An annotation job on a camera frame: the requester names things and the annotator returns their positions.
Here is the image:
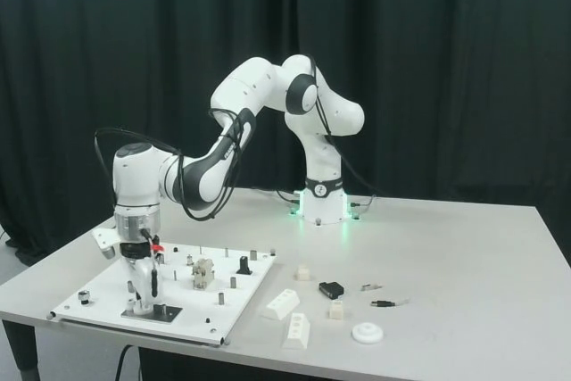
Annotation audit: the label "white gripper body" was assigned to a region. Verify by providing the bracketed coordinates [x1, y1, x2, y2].
[120, 256, 160, 302]

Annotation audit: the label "white large gear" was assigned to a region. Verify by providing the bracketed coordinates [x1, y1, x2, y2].
[351, 322, 385, 344]

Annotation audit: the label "white task board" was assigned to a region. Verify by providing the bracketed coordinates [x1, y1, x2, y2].
[47, 244, 278, 349]

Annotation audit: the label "flat white mounting plate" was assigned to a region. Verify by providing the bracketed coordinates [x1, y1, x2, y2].
[92, 227, 120, 260]

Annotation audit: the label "grey table leg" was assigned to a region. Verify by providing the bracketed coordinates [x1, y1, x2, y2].
[2, 320, 35, 381]

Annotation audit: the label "long white peg holder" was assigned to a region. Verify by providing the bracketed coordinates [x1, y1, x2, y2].
[262, 289, 299, 320]
[281, 312, 311, 350]

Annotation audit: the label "black D-SUB plug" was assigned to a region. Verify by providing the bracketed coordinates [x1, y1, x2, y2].
[319, 281, 345, 298]

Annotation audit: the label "black curtains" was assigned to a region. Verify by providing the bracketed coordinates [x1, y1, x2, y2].
[0, 0, 571, 261]

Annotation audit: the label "thin black rod on wire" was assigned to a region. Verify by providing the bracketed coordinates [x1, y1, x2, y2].
[140, 228, 164, 298]

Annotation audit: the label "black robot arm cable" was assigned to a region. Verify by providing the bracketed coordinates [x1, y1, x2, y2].
[93, 57, 358, 221]

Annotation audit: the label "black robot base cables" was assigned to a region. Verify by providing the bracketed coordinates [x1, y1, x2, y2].
[240, 184, 379, 215]

